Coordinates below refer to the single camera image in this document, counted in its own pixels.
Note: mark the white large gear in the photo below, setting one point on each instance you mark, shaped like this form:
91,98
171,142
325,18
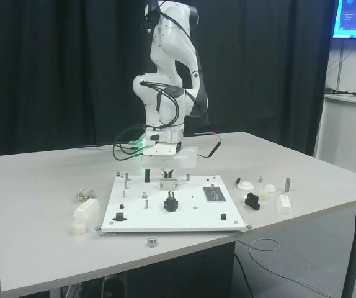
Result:
246,186

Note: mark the white task board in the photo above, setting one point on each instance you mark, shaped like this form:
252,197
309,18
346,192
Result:
181,218

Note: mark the long white peg holder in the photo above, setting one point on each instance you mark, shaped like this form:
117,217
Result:
86,209
285,205

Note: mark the dark metal bolt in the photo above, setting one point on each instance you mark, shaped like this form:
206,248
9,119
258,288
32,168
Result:
237,182

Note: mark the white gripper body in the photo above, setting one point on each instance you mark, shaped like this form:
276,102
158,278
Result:
185,159

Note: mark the black USB plug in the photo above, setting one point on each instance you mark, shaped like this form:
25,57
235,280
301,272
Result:
148,176

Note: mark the dark table leg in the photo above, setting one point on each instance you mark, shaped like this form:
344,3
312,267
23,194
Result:
354,248

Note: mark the blue screen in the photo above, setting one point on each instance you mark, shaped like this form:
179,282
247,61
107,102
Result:
354,18

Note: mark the small white holder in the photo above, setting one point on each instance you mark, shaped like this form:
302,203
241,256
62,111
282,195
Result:
77,228
263,194

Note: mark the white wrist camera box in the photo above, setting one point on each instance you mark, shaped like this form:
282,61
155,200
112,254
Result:
162,136

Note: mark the white medium gear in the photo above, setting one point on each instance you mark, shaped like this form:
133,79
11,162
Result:
270,188

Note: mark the black cabinet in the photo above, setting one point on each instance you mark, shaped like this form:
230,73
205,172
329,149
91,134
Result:
165,273

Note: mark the large metal round peg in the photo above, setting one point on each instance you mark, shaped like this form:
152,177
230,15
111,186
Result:
287,185

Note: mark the black curtain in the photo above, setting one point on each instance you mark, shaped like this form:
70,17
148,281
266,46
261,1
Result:
57,77

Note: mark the thick metal round peg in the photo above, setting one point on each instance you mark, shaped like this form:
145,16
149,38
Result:
126,177

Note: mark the white cabinet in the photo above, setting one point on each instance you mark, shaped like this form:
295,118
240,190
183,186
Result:
345,133

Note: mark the metal nut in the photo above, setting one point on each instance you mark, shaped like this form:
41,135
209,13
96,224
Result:
152,243

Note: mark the white camera mounting plate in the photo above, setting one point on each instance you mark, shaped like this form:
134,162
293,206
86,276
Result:
162,149

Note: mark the beige waterproof plug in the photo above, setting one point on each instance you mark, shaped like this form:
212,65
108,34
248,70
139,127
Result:
84,195

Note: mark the black D-SUB plug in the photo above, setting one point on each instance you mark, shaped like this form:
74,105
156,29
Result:
252,201

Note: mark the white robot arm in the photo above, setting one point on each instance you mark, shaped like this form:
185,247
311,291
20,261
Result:
162,62

